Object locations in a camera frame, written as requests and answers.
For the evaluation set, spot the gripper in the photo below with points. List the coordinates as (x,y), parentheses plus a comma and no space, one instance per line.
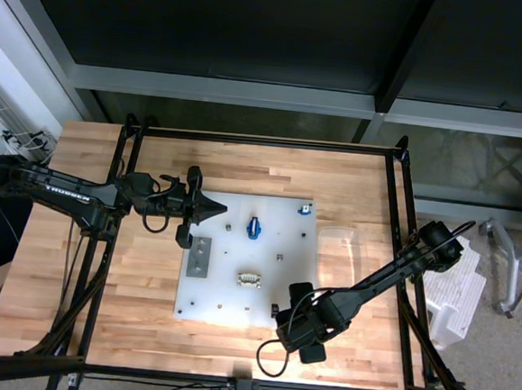
(192,176)
(300,294)

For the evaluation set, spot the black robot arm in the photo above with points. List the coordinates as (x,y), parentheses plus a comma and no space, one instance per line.
(381,277)
(62,188)

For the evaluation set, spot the blue bar clamp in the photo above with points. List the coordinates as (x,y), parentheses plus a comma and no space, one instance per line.
(247,231)

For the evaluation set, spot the dark steel bar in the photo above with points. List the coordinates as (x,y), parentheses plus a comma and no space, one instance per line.
(254,225)

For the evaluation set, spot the black upright block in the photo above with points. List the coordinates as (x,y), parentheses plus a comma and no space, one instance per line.
(275,310)

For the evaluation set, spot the grey metal plate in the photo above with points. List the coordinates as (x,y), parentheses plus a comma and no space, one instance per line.
(204,272)

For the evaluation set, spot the white task board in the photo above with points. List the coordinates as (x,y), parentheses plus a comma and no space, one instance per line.
(235,292)

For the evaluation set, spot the clear plastic tub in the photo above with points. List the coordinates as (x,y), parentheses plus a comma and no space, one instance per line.
(338,251)

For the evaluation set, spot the small blue white connector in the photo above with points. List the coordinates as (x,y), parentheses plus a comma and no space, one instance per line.
(304,209)

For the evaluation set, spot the white plastic step stool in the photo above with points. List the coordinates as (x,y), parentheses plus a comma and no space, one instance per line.
(454,300)

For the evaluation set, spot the white power strip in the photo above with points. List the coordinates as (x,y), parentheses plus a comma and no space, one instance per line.
(21,144)

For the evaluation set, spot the black aluminium frame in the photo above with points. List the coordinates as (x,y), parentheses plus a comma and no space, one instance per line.
(265,142)

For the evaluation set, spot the black frame clamp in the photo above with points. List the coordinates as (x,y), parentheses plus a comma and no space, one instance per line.
(403,145)
(149,124)
(129,123)

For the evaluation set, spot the grey aluminium wall rail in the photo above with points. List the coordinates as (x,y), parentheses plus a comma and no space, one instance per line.
(206,89)

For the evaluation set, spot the silver metal chair frame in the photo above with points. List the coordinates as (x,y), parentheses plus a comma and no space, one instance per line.
(489,228)

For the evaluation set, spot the grey wall post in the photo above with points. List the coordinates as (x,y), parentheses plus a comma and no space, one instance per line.
(47,38)

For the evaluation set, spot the black wall post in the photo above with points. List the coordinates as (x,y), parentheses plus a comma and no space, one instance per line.
(403,57)

